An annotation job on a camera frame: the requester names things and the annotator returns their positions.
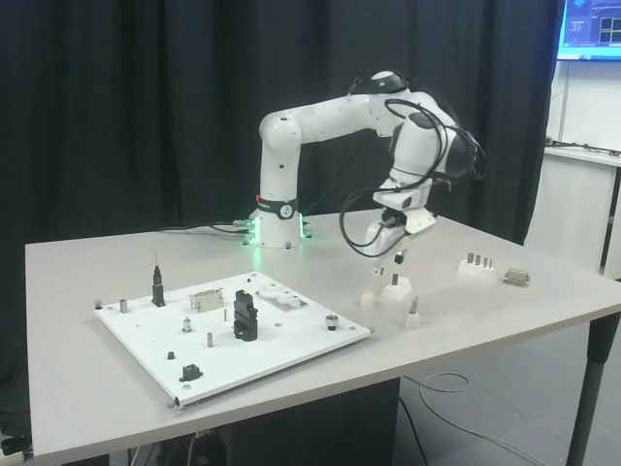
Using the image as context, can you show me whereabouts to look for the black curtains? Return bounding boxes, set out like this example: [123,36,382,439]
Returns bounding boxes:
[0,0,567,438]

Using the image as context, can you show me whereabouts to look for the grey floor cable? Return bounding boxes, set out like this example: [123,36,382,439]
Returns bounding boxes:
[417,371,591,466]

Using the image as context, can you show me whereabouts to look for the black D-SUB plug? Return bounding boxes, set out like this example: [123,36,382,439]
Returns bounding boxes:
[231,288,257,342]

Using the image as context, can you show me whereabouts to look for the white wedge peg holder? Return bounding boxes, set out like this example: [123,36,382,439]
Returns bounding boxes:
[379,283,413,301]

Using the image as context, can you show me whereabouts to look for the long white peg holder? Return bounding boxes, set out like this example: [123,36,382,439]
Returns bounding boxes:
[457,259,497,278]

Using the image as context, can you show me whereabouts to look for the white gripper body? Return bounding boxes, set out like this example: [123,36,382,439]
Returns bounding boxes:
[362,218,408,261]

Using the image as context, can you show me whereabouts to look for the white task board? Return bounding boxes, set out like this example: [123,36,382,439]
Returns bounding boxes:
[91,271,375,408]

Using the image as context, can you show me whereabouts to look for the black plug with short cable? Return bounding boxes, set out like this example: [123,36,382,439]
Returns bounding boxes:
[148,245,168,308]

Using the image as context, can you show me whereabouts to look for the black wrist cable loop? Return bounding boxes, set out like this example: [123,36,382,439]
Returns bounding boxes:
[338,186,389,253]

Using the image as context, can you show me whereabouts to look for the blue screen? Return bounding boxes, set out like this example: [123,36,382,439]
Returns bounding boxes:
[556,0,621,62]

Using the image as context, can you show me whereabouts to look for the dark table leg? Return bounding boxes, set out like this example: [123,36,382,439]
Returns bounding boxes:
[565,319,610,466]

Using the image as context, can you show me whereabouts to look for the black base cable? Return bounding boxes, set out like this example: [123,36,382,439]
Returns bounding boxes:
[159,218,256,238]

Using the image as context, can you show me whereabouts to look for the white cabinet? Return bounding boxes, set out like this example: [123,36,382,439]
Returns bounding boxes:
[540,145,621,282]

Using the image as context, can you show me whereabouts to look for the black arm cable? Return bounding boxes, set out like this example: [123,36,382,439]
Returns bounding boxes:
[385,96,489,188]

